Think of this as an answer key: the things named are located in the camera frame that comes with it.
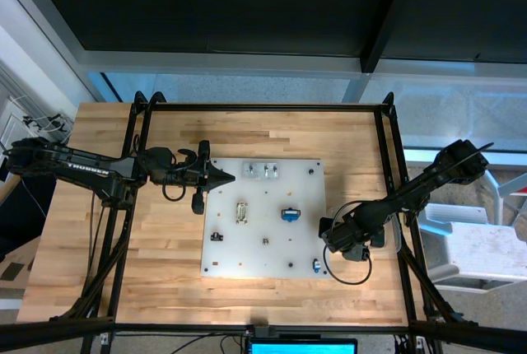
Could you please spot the black clamp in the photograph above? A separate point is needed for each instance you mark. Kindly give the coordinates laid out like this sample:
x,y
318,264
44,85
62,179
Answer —
x,y
216,236

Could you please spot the brown cardboard box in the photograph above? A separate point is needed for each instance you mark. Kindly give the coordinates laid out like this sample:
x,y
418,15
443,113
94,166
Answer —
x,y
20,263

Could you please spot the blue and black connector socket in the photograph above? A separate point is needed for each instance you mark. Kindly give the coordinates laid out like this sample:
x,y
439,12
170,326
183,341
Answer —
x,y
290,215

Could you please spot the grey metal chair frame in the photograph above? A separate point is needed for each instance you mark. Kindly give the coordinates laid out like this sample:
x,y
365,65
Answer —
x,y
496,189

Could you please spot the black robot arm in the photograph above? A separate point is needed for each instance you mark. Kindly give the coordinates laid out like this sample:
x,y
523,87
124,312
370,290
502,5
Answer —
x,y
90,169
411,195

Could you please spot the black table camera box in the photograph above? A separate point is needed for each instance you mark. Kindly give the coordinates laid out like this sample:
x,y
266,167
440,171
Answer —
x,y
260,331

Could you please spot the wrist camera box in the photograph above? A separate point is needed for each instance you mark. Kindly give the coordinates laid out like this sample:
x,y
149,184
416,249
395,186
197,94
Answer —
x,y
356,254

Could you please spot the small blue connector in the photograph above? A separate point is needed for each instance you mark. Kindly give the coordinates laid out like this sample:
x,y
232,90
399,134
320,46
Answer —
x,y
317,266

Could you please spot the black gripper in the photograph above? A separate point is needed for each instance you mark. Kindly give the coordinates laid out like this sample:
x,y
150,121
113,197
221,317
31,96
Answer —
x,y
201,177
350,236

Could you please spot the white board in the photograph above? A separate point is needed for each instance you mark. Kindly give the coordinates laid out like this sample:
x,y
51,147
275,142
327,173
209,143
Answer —
x,y
247,247

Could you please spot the white plastic step stool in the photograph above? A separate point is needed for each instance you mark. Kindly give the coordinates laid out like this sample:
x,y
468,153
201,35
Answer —
x,y
481,247

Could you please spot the beige connector housing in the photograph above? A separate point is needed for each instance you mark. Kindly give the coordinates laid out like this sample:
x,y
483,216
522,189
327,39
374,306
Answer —
x,y
242,212

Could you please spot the black wall pillar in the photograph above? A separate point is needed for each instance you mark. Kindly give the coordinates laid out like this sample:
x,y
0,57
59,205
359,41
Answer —
x,y
383,20

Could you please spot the clear plastic tub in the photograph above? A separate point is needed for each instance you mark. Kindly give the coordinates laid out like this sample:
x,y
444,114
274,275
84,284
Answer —
x,y
396,234

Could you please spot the screen with blue edge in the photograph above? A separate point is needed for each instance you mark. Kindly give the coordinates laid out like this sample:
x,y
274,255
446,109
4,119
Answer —
x,y
300,347

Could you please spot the black metal frame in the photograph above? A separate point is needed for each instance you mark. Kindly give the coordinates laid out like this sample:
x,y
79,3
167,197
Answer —
x,y
263,108

